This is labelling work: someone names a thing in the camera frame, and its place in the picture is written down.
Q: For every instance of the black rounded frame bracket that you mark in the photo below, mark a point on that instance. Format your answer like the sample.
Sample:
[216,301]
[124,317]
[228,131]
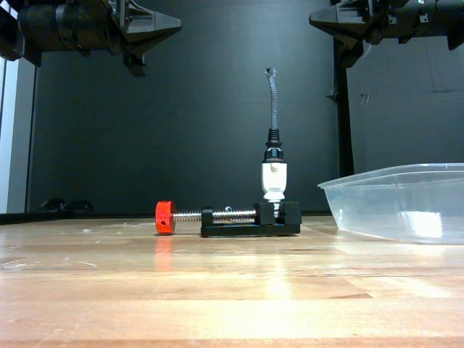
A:
[79,206]
[52,204]

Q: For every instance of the black vise with red knob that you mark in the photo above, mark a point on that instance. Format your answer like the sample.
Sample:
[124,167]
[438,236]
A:
[253,230]

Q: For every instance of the white power receptacle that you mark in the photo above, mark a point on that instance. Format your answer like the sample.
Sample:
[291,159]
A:
[274,181]

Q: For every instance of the clear plastic tub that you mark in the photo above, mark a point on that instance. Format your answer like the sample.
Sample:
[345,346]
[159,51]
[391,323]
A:
[362,217]

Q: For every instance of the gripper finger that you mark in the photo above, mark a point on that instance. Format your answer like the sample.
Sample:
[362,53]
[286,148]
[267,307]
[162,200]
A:
[351,50]
[342,20]
[159,23]
[139,47]

